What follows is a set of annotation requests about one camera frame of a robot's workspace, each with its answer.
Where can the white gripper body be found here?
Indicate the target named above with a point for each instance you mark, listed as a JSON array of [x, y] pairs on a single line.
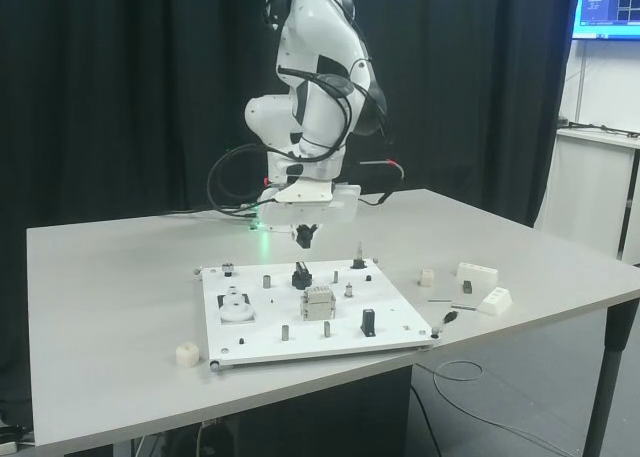
[[310, 211]]

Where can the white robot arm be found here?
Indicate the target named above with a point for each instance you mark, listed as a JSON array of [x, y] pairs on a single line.
[[320, 102]]

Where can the metal round peg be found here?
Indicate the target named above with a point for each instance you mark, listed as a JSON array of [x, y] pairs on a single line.
[[463, 306], [438, 300], [267, 281], [285, 333]]

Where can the metal BNC plug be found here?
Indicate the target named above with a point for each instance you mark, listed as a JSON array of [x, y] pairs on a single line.
[[228, 268]]

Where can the white large gear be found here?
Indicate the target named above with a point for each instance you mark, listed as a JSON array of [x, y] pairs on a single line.
[[236, 312]]

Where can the black USB plug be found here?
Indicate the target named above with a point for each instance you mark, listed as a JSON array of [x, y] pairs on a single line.
[[368, 323]]

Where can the white task board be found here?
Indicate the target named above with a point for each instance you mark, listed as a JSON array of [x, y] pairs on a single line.
[[300, 347]]

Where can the white long holder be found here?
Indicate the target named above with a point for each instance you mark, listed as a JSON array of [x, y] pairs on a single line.
[[477, 272]]

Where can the white sloped holder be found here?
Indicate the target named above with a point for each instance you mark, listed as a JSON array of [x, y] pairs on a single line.
[[496, 302]]

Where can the black curtains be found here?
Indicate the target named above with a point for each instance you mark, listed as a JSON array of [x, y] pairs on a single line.
[[125, 87]]

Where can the white cabinet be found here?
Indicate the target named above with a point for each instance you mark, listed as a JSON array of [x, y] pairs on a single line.
[[590, 187]]

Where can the black table leg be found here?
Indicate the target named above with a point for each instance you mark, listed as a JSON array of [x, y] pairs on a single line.
[[612, 357]]

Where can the blue screen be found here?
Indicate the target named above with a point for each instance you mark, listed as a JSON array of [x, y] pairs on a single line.
[[607, 7]]

